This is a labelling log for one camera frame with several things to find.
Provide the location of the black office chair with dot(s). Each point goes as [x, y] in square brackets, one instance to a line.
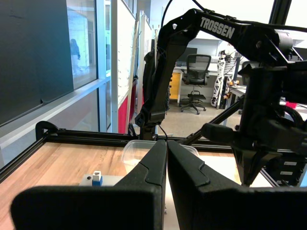
[195, 76]

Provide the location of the black computer monitor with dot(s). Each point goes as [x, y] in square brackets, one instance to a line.
[192, 54]

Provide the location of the black controller box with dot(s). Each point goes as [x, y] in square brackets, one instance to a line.
[295, 169]

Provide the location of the yellow cabinet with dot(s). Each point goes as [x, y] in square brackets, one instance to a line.
[175, 83]

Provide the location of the small blue and white connector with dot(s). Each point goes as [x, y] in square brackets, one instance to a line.
[97, 181]

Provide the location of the white lattice structure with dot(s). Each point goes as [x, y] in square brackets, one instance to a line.
[219, 79]

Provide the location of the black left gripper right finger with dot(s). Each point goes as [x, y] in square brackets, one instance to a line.
[239, 208]

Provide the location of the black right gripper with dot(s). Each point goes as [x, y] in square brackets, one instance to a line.
[263, 129]

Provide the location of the white and red partition panel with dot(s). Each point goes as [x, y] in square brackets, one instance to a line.
[123, 60]

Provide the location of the person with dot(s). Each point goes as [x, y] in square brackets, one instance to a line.
[75, 54]

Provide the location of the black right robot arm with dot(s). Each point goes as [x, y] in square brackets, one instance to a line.
[216, 30]

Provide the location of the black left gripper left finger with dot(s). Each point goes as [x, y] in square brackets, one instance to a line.
[96, 208]

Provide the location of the black aluminium frame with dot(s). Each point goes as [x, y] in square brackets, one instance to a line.
[96, 136]

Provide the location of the clear plastic tub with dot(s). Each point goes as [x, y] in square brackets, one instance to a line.
[134, 153]

